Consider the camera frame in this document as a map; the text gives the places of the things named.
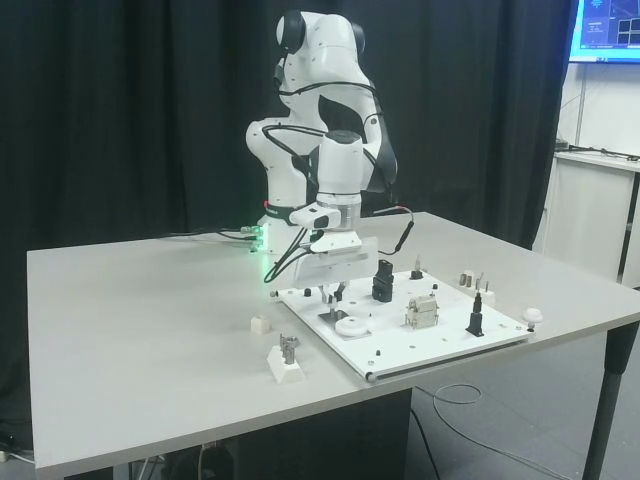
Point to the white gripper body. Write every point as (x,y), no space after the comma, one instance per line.
(340,267)

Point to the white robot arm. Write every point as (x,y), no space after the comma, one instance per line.
(325,50)

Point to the white large gear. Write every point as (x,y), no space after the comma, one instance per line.
(351,328)

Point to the white medium gear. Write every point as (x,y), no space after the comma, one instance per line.
(532,315)

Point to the flat white mounting plate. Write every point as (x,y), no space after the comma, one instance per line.
(337,242)

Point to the black D-SUB plug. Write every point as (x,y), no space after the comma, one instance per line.
(382,287)

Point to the metal bolt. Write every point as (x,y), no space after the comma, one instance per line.
(295,341)

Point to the white task board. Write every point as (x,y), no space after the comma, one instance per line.
(400,335)

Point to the small white cube holder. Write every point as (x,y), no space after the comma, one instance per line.
(260,324)

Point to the beige waterproof plug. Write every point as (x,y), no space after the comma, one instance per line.
(422,313)

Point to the white peg holder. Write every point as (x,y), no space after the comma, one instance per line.
(286,371)

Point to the small metal USB plug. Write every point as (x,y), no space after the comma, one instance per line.
(467,279)

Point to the black Ethernet plug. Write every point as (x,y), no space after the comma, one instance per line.
(475,320)

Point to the thin metal plug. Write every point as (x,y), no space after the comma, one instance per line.
(482,281)

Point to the white plug holder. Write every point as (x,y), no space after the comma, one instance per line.
(486,297)

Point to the black equipment cabinet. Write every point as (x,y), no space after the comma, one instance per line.
(350,440)

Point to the black curtain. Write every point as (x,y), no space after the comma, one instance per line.
(125,125)

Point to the white cabinet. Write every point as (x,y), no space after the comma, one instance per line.
(595,215)

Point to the dark table leg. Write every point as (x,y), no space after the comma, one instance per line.
(607,400)

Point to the blue screen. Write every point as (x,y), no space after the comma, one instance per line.
(607,30)

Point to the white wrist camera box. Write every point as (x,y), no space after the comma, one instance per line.
(316,216)

